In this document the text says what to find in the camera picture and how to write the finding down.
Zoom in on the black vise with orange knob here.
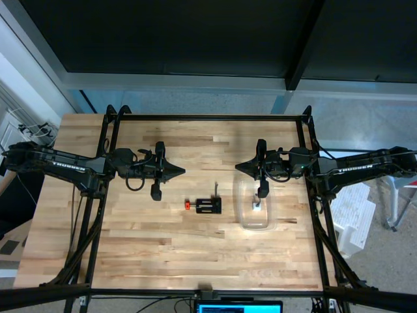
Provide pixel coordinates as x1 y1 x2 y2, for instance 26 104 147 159
184 196 223 215

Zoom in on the laptop with blue screen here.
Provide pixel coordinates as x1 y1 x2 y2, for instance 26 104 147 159
194 299 283 313

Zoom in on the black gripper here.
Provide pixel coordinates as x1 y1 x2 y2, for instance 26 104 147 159
235 139 289 200
129 142 186 201

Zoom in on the grey metal chair frame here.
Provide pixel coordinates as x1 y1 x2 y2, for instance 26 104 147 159
377 171 417 233

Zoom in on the black metal frame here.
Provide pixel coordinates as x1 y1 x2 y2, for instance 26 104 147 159
0 104 417 313

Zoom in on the cardboard box with black patches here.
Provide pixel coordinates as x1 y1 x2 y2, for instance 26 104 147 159
0 218 33 261

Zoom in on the clear plastic tub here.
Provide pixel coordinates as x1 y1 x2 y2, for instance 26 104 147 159
233 178 278 232

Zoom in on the white foam block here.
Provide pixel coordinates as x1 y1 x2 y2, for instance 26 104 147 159
329 182 377 260

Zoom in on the power strip with plugs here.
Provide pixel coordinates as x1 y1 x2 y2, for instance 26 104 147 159
16 121 59 146

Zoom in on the black table-level camera mount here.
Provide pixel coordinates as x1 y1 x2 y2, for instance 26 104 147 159
194 282 218 300

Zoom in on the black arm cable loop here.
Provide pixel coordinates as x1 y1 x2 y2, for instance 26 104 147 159
125 175 146 192

